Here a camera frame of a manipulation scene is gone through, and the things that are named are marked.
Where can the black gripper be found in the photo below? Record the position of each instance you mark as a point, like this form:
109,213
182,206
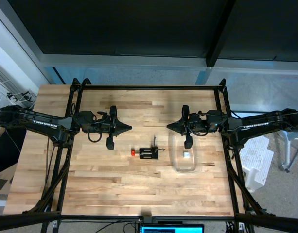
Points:
186,126
112,126

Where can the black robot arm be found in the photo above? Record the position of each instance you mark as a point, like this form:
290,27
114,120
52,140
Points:
255,126
45,123

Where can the small white block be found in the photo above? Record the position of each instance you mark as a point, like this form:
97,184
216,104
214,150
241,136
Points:
186,154

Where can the black vise with red knob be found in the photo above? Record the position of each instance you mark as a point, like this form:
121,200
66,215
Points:
148,153

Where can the clear plastic tub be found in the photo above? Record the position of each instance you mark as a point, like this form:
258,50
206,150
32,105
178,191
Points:
187,167

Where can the white step stool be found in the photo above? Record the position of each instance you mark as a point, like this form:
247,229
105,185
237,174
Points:
257,162

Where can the black vertical pillar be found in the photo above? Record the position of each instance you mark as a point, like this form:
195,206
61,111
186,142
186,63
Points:
219,36

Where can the laptop screen with blue edge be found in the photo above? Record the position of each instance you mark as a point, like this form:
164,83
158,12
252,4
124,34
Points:
170,229

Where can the grey metal stand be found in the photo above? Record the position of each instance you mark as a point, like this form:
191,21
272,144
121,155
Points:
287,153

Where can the black bag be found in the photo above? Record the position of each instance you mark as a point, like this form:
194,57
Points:
5,150

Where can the white cabinet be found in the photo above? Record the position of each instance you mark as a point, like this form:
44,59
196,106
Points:
3,97

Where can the cardboard box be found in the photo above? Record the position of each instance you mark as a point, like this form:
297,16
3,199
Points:
5,177

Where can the black aluminium table frame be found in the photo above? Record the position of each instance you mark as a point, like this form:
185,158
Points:
139,87

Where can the black curved frame bracket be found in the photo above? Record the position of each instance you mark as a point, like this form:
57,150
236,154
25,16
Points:
222,81
83,82
74,83

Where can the black table-level camera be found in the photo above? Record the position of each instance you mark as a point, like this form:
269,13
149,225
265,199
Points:
147,219

